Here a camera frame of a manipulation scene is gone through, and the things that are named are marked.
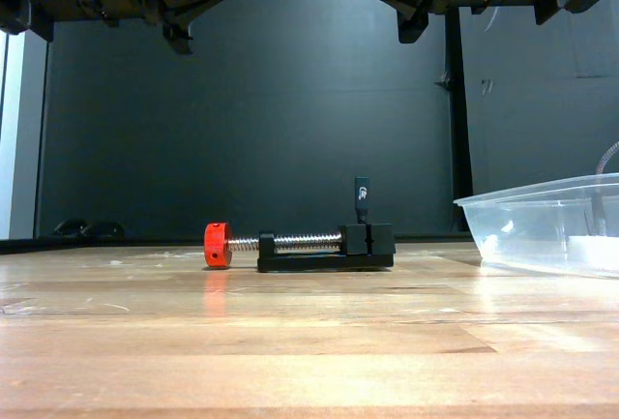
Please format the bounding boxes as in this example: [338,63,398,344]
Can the slim black upright post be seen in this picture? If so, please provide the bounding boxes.
[433,7,474,237]

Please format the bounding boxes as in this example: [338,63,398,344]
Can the white foam pad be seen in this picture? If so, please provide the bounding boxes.
[566,233,619,270]

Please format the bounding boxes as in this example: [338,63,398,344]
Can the clear plastic tub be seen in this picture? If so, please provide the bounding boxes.
[453,172,619,279]

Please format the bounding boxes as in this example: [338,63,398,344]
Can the black curved corner bracket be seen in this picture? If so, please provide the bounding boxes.
[88,220,126,238]
[51,218,89,237]

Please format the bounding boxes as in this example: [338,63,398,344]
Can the black vise with red knob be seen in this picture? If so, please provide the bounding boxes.
[202,222,397,274]

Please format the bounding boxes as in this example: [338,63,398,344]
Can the USB-C connector with braided cable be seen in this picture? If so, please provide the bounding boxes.
[590,144,619,237]

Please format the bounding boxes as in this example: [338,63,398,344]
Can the black aluminium frame rail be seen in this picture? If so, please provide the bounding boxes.
[0,234,485,255]

